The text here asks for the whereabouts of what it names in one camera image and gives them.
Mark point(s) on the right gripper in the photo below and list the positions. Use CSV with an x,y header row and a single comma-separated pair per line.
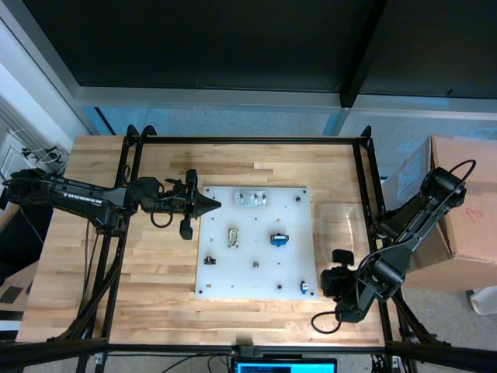
x,y
343,257

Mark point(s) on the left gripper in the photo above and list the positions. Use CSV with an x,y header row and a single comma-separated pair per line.
x,y
191,178

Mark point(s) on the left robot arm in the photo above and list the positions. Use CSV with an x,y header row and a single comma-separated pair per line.
x,y
77,198

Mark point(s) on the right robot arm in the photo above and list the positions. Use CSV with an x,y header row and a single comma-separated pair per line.
x,y
419,221

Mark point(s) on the clear plastic container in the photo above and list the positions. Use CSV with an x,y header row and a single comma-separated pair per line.
x,y
324,217

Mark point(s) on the beige many-pin connector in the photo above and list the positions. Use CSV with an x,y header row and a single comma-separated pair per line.
x,y
232,238

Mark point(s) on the steel bar fitting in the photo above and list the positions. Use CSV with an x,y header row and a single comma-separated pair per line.
x,y
250,199

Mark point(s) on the small blue socket block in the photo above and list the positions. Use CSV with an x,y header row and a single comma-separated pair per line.
x,y
304,287

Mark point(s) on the black block fitting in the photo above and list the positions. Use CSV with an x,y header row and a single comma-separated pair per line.
x,y
209,260

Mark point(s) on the white task board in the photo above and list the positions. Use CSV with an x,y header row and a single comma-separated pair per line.
x,y
248,241

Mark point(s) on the large blue socket block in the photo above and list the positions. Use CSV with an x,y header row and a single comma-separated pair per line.
x,y
279,239

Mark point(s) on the cardboard box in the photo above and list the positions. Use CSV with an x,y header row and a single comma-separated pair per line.
x,y
466,233

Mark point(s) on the blue screen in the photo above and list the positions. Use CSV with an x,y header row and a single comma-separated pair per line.
x,y
283,367

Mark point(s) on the white plastic canister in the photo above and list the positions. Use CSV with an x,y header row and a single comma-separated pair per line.
x,y
483,301

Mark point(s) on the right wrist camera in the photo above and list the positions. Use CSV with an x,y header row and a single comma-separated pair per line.
x,y
334,283

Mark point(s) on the black frame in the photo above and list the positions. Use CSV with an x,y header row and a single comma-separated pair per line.
x,y
248,140

